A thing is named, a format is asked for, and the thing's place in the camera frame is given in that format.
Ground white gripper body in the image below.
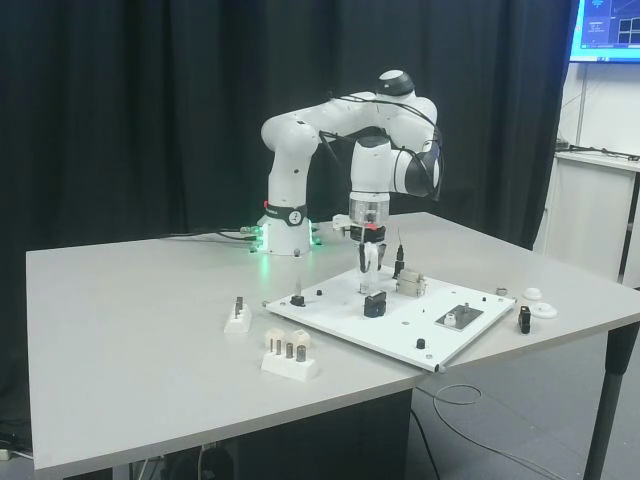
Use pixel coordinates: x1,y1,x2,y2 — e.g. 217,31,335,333
356,241,384,276

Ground white task board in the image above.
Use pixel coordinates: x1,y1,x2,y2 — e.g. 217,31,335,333
261,267,519,376

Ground wide white peg holder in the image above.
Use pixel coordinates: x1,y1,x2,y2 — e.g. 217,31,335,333
259,349,324,384

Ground narrow white peg holder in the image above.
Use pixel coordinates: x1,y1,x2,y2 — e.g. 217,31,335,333
222,306,253,336

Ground black curtain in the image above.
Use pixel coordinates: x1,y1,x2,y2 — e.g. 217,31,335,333
0,0,576,436

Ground dark table leg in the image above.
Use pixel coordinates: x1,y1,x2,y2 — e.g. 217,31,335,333
584,326,633,480

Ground blue display screen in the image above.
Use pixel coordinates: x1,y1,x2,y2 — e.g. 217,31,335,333
568,0,640,64

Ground silver flange ring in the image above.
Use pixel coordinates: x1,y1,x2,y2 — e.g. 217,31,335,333
347,195,391,225

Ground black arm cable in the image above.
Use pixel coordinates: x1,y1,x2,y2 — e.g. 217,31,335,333
327,89,447,202

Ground black looped wrist cable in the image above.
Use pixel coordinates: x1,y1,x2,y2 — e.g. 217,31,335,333
317,129,352,157

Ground black base cable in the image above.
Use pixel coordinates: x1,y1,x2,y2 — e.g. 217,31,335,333
169,226,263,243

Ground grey floor cable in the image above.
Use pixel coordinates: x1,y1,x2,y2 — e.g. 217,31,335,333
414,383,607,480

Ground black cabinet cable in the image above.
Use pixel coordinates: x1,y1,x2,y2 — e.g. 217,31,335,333
555,140,640,163

